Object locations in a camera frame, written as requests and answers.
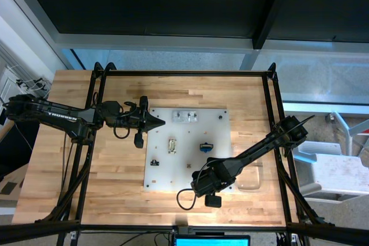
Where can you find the blue laptop screen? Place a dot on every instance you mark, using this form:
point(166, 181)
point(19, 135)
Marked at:
point(212, 241)

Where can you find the white plastic step stool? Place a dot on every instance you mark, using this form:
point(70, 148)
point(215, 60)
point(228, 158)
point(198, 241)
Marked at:
point(340, 171)

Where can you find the black metal table frame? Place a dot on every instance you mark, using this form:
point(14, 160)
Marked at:
point(184, 72)

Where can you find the white mounting board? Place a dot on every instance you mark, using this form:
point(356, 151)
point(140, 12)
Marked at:
point(164, 177)

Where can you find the clear plastic tub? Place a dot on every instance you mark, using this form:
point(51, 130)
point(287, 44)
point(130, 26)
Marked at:
point(249, 179)

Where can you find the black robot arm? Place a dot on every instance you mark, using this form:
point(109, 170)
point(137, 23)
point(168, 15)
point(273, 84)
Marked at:
point(62, 116)
point(259, 146)

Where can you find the black table-level camera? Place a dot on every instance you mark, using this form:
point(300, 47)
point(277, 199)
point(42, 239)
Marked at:
point(184, 229)

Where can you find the grey metal chair frame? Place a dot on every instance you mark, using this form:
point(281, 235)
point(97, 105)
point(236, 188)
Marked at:
point(343, 125)

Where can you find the aluminium bar plate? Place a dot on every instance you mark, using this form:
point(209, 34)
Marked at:
point(184, 119)

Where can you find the blue holder block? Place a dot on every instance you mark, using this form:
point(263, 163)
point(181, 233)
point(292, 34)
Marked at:
point(207, 149)

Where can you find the grey metal window post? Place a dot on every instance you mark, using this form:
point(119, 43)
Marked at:
point(29, 4)

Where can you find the black connector on bracket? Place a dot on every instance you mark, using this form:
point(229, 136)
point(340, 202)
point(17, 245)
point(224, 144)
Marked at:
point(156, 162)

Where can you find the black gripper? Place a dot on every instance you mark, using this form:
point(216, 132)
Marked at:
point(212, 181)
point(135, 119)

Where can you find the grey connector housing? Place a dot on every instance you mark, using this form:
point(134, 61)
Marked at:
point(172, 145)

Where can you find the black connector plug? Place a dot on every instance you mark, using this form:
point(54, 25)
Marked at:
point(207, 145)

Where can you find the black vertical pillar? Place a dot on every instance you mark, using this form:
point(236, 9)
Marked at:
point(271, 7)

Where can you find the grey metal window rail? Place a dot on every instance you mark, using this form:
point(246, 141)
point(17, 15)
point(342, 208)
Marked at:
point(173, 43)

